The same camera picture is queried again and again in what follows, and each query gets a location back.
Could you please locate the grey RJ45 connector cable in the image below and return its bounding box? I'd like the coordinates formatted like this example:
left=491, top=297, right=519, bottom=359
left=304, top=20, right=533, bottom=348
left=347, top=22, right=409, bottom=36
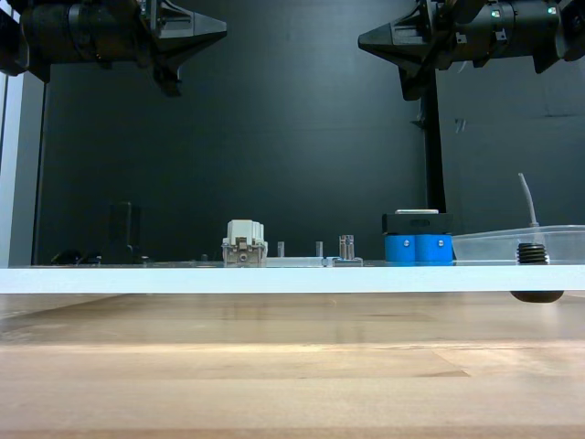
left=517, top=172, right=543, bottom=230

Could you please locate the black connector block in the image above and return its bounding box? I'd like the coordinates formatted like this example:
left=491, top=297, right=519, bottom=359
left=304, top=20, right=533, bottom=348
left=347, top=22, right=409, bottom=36
left=381, top=212, right=455, bottom=238

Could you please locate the tall black connector housing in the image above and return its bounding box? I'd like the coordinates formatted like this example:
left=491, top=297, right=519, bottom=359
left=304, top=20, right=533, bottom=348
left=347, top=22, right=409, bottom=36
left=108, top=200, right=144, bottom=265

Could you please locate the silver cylindrical connector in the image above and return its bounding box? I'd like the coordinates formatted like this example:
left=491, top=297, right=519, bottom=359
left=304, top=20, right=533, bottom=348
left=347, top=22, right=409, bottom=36
left=332, top=234, right=365, bottom=268

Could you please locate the beige industrial connector housing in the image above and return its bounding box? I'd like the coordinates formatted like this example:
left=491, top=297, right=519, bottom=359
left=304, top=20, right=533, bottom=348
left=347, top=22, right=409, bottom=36
left=221, top=219, right=269, bottom=269

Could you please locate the clear plastic tub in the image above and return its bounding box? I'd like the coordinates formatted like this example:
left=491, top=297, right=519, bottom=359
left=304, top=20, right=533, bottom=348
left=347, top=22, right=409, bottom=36
left=451, top=223, right=585, bottom=266

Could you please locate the black threaded screw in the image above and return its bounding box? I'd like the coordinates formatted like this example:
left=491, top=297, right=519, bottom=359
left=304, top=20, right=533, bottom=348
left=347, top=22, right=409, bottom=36
left=516, top=242, right=549, bottom=265

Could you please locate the clear plastic bar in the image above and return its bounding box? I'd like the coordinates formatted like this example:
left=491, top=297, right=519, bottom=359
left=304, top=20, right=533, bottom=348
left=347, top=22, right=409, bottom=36
left=265, top=256, right=337, bottom=269

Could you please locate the low black fixture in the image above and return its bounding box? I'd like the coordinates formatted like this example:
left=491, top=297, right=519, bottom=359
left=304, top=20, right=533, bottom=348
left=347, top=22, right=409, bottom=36
left=49, top=249, right=102, bottom=265

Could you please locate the white task board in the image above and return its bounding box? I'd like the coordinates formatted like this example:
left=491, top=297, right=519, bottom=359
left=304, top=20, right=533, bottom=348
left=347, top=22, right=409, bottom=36
left=0, top=261, right=585, bottom=294

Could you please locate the black rubber foot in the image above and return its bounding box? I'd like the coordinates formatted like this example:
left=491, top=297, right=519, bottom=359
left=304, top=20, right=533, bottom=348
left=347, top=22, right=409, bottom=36
left=509, top=291, right=564, bottom=304

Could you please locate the black frame post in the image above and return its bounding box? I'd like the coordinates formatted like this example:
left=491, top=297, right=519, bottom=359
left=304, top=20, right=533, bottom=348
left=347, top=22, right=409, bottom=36
left=410, top=68, right=448, bottom=214

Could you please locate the blue two-lobed mount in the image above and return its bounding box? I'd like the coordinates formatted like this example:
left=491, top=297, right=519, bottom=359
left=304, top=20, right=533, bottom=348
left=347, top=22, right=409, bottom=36
left=384, top=234, right=453, bottom=265

